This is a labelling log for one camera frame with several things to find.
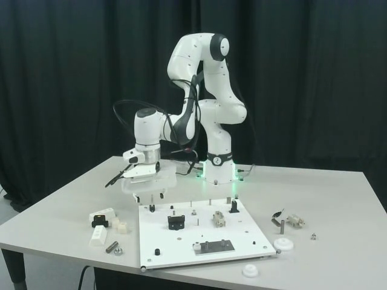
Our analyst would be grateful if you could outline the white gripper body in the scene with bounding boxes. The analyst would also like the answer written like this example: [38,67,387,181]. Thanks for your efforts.
[120,164,178,196]

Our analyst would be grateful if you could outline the black D-SUB plug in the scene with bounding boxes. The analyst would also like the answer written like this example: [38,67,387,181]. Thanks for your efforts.
[167,211,186,232]

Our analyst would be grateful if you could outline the white holder with square holes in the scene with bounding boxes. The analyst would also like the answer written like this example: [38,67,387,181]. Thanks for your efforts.
[89,207,117,223]

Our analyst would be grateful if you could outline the black plug with yellow mark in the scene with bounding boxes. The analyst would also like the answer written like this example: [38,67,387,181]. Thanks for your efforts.
[91,214,110,228]

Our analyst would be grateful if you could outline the white holder with round holes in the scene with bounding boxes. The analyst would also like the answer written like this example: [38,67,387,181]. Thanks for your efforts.
[88,226,108,248]

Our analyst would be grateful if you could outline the white task board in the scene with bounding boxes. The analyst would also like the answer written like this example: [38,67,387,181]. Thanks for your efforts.
[137,201,278,271]

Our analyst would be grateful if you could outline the black metal clip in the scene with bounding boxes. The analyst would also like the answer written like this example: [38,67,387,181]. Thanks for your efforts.
[271,207,287,226]

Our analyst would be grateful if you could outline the white medium gear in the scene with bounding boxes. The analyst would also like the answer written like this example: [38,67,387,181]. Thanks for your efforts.
[242,263,261,277]

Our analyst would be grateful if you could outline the white large gear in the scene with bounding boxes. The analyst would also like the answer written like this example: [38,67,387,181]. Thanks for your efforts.
[273,237,294,252]

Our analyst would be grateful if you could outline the beige metal waterproof plug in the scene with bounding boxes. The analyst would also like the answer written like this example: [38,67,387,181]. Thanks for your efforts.
[285,213,306,229]

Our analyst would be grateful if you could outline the black curtain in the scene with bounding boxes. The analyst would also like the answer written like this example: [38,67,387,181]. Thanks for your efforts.
[0,0,387,210]

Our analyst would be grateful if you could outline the black table leg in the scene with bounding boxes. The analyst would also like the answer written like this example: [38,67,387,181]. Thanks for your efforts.
[0,246,25,290]

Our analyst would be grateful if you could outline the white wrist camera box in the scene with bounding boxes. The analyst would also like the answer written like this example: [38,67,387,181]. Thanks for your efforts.
[122,147,146,166]

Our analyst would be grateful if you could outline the grey base cable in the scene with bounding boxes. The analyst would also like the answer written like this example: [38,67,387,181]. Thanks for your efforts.
[236,163,258,182]

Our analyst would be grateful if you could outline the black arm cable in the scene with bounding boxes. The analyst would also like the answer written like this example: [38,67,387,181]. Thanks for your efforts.
[112,75,202,170]

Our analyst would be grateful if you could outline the black floor cable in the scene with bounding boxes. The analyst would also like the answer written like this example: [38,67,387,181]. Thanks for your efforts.
[79,265,93,290]

